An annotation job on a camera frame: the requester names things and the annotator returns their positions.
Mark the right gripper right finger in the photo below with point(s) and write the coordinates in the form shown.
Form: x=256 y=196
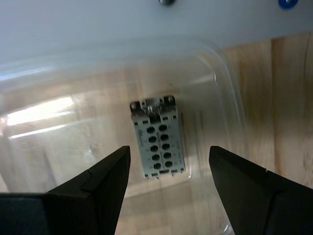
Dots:
x=256 y=200

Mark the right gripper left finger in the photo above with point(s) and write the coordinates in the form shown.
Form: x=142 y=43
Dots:
x=85 y=200

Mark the grey HAN10E connector insert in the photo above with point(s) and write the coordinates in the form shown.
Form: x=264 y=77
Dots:
x=159 y=142

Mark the blue connector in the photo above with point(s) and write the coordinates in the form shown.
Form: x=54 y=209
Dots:
x=288 y=4

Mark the black screw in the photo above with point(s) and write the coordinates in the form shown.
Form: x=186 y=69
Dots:
x=166 y=1

